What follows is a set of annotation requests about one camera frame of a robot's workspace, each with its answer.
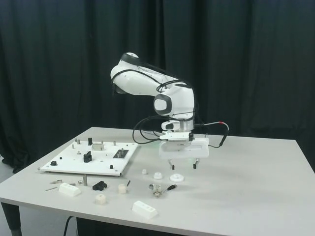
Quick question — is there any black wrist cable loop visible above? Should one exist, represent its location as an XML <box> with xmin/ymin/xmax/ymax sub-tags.
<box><xmin>132</xmin><ymin>115</ymin><xmax>168</xmax><ymax>146</ymax></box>

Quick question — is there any black curtain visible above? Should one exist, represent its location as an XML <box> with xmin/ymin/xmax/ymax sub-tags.
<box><xmin>0</xmin><ymin>0</ymin><xmax>315</xmax><ymax>173</ymax></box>

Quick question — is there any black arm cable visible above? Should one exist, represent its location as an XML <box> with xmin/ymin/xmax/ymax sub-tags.
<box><xmin>112</xmin><ymin>65</ymin><xmax>197</xmax><ymax>99</ymax></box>

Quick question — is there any black D-SUB plug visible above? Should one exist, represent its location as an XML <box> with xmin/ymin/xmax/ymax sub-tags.
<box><xmin>92</xmin><ymin>180</ymin><xmax>108</xmax><ymax>191</ymax></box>

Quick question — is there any black floor cable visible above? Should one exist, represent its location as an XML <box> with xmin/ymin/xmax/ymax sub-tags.
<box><xmin>64</xmin><ymin>215</ymin><xmax>77</xmax><ymax>236</ymax></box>

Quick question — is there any white task board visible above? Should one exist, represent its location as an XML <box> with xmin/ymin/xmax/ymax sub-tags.
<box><xmin>38</xmin><ymin>139</ymin><xmax>140</xmax><ymax>177</ymax></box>

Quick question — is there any black table leg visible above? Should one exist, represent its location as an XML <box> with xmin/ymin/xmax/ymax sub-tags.
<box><xmin>1</xmin><ymin>203</ymin><xmax>20</xmax><ymax>236</ymax></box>

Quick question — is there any long white peg holder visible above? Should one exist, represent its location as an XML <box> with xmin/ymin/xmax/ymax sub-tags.
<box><xmin>58</xmin><ymin>183</ymin><xmax>82</xmax><ymax>197</ymax></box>
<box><xmin>132</xmin><ymin>201</ymin><xmax>158</xmax><ymax>219</ymax></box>

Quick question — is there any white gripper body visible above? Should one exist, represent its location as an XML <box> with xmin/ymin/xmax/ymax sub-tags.
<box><xmin>158</xmin><ymin>137</ymin><xmax>210</xmax><ymax>160</ymax></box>

